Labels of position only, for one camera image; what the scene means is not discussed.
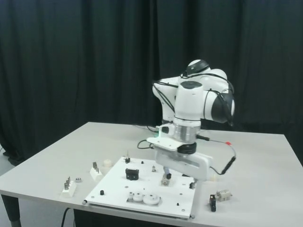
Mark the white task board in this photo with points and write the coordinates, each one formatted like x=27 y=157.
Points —
x=113 y=186

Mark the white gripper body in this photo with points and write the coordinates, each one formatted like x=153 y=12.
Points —
x=184 y=169

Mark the white and metal connector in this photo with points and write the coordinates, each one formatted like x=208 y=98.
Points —
x=223 y=195

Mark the white round peg holder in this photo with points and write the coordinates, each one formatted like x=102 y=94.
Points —
x=68 y=192

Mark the white medium gear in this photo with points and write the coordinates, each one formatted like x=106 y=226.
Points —
x=137 y=197

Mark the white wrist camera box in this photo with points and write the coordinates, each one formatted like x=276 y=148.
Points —
x=164 y=130

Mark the flat white mount plate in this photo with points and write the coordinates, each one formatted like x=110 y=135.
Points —
x=163 y=143

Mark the large metal round peg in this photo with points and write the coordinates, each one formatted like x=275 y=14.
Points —
x=66 y=186

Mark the white square peg holder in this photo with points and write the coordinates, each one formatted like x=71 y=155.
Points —
x=95 y=176

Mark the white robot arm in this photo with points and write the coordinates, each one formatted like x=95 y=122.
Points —
x=189 y=104

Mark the black D-SUB plug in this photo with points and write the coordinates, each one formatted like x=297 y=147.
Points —
x=213 y=203

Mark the white large gear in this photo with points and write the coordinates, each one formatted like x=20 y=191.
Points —
x=150 y=199

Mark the white small gear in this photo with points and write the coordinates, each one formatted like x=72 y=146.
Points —
x=131 y=197

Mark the grey table leg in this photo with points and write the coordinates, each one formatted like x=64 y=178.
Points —
x=9 y=212

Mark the black curtain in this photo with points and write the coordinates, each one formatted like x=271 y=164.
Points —
x=71 y=59

